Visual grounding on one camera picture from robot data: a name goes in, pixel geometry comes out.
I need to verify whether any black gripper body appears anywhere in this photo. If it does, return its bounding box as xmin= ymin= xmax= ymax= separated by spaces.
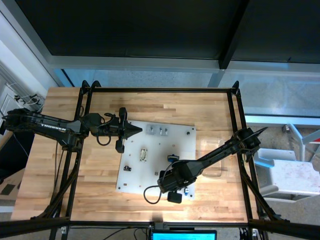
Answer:
xmin=107 ymin=107 xmax=131 ymax=154
xmin=157 ymin=172 xmax=196 ymax=204

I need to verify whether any aluminium block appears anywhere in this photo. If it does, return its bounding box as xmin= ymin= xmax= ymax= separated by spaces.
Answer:
xmin=146 ymin=124 xmax=169 ymax=137

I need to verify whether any white board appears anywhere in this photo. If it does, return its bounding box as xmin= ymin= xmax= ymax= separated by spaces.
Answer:
xmin=115 ymin=120 xmax=197 ymax=201

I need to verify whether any blue screen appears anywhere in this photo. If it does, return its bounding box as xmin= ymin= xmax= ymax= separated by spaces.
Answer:
xmin=149 ymin=229 xmax=218 ymax=240

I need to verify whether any clear plastic tub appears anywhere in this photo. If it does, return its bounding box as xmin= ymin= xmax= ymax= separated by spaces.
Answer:
xmin=199 ymin=136 xmax=225 ymax=179

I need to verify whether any black case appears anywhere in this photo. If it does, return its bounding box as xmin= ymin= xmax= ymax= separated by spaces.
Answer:
xmin=0 ymin=129 xmax=35 ymax=181

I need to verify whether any brown cardboard box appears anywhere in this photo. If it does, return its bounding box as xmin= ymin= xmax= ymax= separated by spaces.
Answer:
xmin=0 ymin=168 xmax=26 ymax=206

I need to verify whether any white plastic stool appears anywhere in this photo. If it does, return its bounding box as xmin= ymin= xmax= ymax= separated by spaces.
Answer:
xmin=254 ymin=147 xmax=320 ymax=204

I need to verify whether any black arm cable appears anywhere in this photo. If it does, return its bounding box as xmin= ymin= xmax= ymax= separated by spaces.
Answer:
xmin=143 ymin=185 xmax=163 ymax=205
xmin=96 ymin=129 xmax=112 ymax=147

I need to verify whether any black low camera mount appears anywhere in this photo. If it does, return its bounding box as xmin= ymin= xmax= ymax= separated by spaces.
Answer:
xmin=149 ymin=219 xmax=168 ymax=230

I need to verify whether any black table frame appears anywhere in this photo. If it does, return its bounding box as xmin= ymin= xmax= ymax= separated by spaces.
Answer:
xmin=0 ymin=79 xmax=320 ymax=240

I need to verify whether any white and black cable bundle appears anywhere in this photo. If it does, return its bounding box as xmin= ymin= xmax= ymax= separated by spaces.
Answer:
xmin=13 ymin=92 xmax=43 ymax=106

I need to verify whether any black wall post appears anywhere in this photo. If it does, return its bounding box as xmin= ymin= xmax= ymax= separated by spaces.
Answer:
xmin=218 ymin=0 xmax=251 ymax=70

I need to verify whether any white metal chair frame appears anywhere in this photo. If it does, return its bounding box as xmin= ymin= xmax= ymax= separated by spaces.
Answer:
xmin=282 ymin=122 xmax=320 ymax=162

